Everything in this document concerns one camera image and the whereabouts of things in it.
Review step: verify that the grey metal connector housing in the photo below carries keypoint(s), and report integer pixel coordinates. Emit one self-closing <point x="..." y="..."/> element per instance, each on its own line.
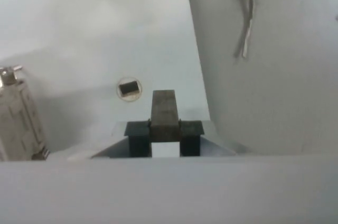
<point x="18" y="118"/>

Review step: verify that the white task board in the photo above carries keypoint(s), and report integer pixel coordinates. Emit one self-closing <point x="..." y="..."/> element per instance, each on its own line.
<point x="105" y="36"/>

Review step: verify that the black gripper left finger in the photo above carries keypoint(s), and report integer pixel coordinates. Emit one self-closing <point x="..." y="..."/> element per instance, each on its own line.
<point x="137" y="129"/>

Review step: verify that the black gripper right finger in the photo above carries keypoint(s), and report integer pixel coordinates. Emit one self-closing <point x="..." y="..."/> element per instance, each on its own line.
<point x="191" y="129"/>

